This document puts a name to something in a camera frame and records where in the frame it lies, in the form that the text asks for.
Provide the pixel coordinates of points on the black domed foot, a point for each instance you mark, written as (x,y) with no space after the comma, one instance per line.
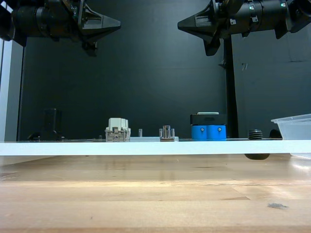
(256,157)

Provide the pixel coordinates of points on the small metal connector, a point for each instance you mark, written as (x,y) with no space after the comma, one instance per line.
(166,132)

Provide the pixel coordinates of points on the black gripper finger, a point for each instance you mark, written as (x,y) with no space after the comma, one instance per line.
(99,34)
(201,31)
(107,21)
(199,21)

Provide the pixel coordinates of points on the clear plastic tub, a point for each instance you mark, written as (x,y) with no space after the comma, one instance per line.
(296,128)

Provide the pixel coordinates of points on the black connector housing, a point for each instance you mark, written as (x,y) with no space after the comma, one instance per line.
(206,119)

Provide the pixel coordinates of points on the beige connector housing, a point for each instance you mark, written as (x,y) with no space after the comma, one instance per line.
(117,126)

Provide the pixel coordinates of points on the white plastic board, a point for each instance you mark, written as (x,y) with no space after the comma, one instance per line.
(145,148)

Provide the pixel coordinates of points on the black wall post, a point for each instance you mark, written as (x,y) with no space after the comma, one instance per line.
(230,97)

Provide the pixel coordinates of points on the black threaded stud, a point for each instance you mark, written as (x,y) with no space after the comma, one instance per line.
(254,134)

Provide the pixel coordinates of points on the blue clamp block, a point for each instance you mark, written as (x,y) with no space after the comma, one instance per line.
(209,133)

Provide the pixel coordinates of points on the grey metal partition frame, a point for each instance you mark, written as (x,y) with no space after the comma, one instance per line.
(9,97)

